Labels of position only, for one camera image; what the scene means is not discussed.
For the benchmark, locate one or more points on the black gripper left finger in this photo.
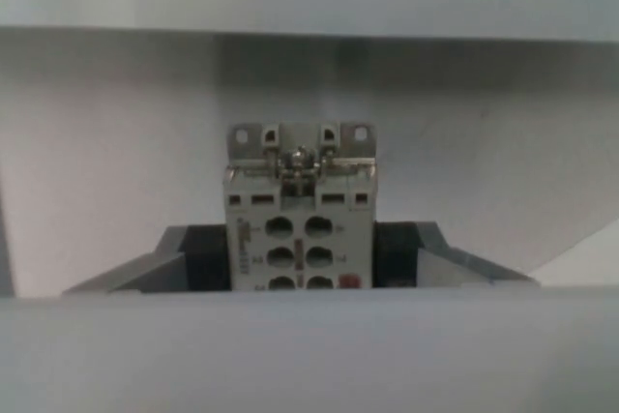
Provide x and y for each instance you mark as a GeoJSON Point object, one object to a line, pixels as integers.
{"type": "Point", "coordinates": [193, 263]}

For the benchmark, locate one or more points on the grey waterproof plug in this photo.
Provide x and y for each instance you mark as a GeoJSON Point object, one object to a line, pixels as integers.
{"type": "Point", "coordinates": [300, 219]}

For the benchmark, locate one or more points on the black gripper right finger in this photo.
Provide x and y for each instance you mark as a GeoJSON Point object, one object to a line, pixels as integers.
{"type": "Point", "coordinates": [406, 258]}

